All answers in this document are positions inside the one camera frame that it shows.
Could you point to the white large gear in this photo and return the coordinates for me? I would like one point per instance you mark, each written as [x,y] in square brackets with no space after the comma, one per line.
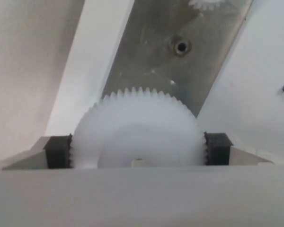
[135,123]

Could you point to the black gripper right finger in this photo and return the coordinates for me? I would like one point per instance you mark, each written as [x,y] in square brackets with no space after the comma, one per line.
[216,149]

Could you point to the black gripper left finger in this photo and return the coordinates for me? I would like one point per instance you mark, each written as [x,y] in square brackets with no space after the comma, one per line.
[56,151]

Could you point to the white medium gear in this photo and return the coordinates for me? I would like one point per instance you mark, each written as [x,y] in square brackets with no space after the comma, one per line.
[204,3]

